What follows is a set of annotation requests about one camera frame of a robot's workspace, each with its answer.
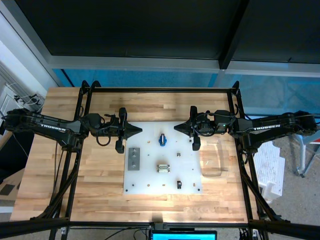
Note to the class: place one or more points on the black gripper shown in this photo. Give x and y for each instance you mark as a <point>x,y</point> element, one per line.
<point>196,145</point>
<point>120,146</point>

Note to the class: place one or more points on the beige HAN10E connector insert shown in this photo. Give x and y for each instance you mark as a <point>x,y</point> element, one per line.
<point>164,168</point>

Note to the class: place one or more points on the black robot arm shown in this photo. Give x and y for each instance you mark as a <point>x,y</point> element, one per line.
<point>50,126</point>
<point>265,127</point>

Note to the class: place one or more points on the beige connector socket base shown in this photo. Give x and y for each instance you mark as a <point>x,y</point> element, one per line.
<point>163,164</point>

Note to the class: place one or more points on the blue plug holder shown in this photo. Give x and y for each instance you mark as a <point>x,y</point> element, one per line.
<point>162,143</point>

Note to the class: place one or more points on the grey metal peg plate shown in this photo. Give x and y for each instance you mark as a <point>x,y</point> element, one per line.
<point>131,160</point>

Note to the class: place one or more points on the clear plastic tub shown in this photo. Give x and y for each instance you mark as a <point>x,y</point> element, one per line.
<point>212,160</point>

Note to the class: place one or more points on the white task board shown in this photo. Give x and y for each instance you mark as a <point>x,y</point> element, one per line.
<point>150,175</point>

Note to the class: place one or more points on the black plastic clamp block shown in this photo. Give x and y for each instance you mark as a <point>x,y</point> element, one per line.
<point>179,184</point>

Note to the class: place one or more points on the white foam block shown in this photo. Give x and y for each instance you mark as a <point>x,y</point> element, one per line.
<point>270,170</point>

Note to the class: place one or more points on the laptop screen blue edge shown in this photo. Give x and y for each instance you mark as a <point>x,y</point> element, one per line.
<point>182,236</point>

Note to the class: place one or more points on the grey metal stand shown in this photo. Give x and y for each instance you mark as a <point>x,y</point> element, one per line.
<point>302,157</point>

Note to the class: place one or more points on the brown cardboard box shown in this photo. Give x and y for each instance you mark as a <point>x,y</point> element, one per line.
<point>12,177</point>

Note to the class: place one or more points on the black wall column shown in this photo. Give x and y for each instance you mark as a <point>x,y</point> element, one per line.
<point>228,55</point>

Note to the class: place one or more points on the small black fixed camera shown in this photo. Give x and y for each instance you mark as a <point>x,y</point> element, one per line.
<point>158,223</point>

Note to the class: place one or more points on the black aluminium frame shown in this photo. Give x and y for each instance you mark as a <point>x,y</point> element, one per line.
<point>30,225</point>

